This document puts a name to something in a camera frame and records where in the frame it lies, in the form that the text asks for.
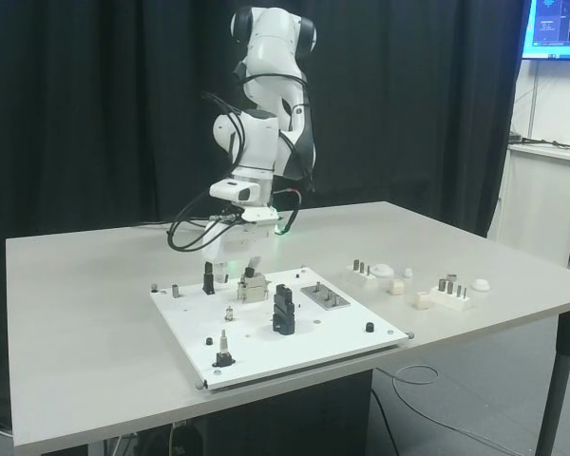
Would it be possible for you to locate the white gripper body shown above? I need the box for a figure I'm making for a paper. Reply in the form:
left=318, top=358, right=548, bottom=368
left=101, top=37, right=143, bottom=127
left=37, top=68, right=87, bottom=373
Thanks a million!
left=202, top=218, right=273, bottom=263

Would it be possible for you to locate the blue screen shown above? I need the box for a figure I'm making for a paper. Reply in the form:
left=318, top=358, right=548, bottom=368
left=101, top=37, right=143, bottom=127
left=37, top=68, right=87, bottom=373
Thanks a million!
left=521, top=0, right=570, bottom=61

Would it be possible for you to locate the black base cable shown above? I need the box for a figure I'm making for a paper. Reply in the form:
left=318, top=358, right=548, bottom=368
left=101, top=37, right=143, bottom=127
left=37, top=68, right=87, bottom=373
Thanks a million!
left=137, top=216, right=229, bottom=234

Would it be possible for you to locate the silver plug with black base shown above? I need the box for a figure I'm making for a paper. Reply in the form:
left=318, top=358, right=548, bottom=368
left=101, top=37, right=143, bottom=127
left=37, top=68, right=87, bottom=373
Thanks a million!
left=212, top=329, right=237, bottom=370

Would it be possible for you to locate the dark table leg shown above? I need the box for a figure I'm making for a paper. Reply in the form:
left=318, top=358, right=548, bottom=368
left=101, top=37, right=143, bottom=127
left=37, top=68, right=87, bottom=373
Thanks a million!
left=535, top=311, right=570, bottom=456

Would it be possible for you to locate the white peg holder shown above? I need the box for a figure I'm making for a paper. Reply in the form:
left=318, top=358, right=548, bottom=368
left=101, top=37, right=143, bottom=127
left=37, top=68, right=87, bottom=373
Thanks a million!
left=340, top=265, right=379, bottom=290
left=429, top=284, right=474, bottom=314

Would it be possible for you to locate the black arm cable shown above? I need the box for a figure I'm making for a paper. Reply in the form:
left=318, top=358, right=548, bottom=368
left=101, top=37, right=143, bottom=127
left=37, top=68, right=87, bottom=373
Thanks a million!
left=165, top=70, right=322, bottom=253

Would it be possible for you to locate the black cabinet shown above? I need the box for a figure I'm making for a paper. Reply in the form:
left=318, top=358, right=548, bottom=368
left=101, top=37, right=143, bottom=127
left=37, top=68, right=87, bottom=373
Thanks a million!
left=184, top=368, right=376, bottom=456

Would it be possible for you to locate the black D-SUB plug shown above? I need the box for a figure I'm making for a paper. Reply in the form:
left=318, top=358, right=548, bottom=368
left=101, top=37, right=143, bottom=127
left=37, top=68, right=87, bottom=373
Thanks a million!
left=270, top=283, right=296, bottom=336

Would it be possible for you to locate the black curtain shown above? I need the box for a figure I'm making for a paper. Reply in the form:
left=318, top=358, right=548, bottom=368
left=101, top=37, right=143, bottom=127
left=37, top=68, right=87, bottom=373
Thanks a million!
left=0, top=0, right=528, bottom=428

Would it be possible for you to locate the white task board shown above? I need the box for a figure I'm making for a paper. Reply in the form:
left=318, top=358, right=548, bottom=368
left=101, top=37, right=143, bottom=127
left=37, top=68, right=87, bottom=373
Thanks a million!
left=149, top=267, right=414, bottom=393

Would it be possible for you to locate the grey floor cable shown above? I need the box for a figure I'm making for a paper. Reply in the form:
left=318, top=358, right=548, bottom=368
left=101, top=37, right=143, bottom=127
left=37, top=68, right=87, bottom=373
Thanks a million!
left=391, top=364, right=538, bottom=456

